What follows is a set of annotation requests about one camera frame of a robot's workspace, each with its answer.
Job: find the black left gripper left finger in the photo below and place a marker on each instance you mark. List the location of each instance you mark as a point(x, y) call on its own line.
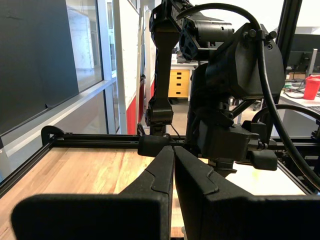
point(112, 215)

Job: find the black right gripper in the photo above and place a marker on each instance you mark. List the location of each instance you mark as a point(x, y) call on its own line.
point(227, 142)

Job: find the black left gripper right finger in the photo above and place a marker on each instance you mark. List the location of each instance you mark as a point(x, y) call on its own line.
point(237, 217)

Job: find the white office desk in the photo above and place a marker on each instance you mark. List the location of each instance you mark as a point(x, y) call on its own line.
point(300, 125)

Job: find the yellow drawer cabinet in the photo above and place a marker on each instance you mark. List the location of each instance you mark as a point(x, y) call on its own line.
point(178, 82)

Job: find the red plastic container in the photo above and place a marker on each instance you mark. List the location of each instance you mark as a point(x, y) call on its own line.
point(312, 87)

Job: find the black computer monitor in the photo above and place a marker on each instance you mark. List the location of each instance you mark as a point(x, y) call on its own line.
point(298, 58)

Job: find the black aluminium table frame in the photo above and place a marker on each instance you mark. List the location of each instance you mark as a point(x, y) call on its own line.
point(100, 140)

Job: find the black curved frame bracket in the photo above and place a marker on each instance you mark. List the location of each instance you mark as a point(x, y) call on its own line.
point(51, 131)

